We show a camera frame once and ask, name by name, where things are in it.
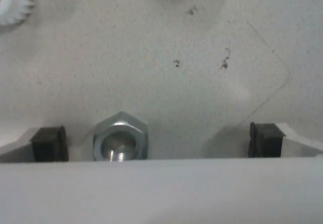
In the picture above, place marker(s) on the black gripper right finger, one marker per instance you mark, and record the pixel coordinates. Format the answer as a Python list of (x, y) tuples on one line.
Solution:
[(268, 143)]

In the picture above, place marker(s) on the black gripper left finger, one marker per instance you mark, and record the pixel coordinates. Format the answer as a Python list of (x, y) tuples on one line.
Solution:
[(46, 145)]

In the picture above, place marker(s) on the metal hex bolt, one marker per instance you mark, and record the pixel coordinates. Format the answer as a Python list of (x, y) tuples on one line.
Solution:
[(118, 128)]

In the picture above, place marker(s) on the white small gear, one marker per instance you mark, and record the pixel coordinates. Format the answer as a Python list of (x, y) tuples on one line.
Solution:
[(12, 4)]

